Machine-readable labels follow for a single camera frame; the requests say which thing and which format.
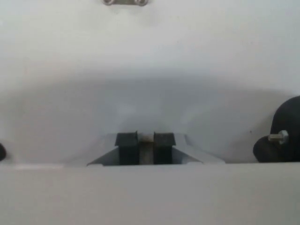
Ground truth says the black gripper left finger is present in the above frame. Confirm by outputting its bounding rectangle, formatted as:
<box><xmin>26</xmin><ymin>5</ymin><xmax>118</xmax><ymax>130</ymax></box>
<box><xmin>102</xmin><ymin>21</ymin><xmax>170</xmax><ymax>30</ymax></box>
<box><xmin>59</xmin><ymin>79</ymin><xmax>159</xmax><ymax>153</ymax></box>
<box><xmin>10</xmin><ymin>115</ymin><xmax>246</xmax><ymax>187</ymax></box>
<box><xmin>86</xmin><ymin>132</ymin><xmax>140</xmax><ymax>167</ymax></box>

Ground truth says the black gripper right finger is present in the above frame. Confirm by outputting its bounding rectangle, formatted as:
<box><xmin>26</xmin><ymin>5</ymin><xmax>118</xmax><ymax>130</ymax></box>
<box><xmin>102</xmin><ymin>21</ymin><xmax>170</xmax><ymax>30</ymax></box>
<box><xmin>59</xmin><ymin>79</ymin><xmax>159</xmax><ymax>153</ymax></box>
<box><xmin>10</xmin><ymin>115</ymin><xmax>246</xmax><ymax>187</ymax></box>
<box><xmin>153</xmin><ymin>131</ymin><xmax>226</xmax><ymax>165</ymax></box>

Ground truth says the white task board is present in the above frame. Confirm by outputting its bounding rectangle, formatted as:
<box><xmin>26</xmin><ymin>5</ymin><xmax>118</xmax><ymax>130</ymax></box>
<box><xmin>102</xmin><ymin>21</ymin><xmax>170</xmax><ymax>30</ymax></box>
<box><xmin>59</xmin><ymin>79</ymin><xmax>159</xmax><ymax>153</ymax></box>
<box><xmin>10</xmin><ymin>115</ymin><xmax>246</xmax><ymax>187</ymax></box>
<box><xmin>0</xmin><ymin>0</ymin><xmax>300</xmax><ymax>166</ymax></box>

